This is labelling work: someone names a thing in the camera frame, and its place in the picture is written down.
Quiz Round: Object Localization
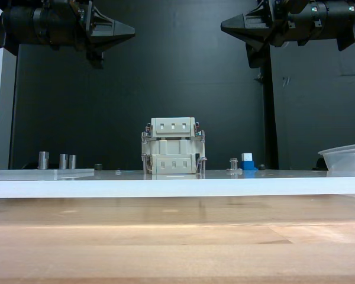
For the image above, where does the beige HAN10-E connector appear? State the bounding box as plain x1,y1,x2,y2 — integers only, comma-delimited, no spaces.
150,117,196,139

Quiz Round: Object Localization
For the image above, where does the beige connector base housing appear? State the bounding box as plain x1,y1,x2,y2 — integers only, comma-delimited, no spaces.
140,120,208,176

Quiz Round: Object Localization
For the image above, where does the small silver socket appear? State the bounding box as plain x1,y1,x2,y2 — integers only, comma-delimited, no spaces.
226,157,243,175

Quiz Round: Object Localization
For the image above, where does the blue socket base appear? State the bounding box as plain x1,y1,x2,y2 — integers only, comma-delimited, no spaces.
240,160,259,178

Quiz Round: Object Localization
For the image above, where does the clear plastic tub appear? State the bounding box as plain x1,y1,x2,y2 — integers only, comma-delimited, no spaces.
317,143,355,178

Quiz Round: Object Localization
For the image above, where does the grey metal plate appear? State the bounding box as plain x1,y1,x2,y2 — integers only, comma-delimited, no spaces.
0,167,95,180

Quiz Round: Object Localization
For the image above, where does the white board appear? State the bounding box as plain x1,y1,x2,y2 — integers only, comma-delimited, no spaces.
0,169,355,199

